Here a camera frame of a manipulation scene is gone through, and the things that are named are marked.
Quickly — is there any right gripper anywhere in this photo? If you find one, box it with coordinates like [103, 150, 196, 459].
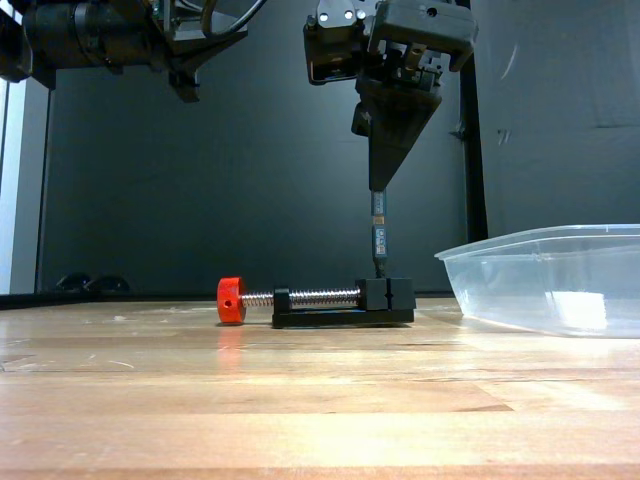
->
[350, 0, 477, 191]

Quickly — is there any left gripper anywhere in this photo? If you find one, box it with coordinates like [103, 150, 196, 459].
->
[149, 0, 249, 104]

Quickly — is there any black clamp with red knob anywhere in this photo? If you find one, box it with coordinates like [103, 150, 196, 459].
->
[216, 224, 417, 330]

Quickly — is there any clear plastic container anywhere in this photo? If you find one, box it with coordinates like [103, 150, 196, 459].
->
[433, 223, 640, 341]

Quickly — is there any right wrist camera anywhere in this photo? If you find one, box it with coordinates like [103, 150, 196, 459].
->
[302, 14, 372, 87]

